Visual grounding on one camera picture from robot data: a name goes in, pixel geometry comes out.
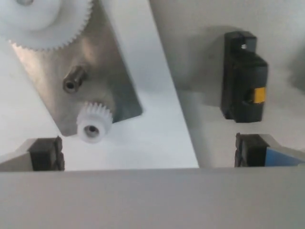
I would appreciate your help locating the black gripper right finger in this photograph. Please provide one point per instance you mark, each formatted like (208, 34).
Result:
(250, 150)

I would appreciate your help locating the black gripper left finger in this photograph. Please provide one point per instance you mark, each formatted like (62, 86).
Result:
(45, 155)

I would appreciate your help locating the white small gear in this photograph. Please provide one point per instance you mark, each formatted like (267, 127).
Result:
(94, 124)

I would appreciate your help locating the white large gear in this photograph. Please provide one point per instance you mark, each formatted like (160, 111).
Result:
(35, 23)

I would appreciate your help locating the black D-SUB plug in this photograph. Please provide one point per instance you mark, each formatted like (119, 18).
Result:
(243, 78)

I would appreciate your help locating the white task board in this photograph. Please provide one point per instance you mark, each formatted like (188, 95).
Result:
(147, 71)

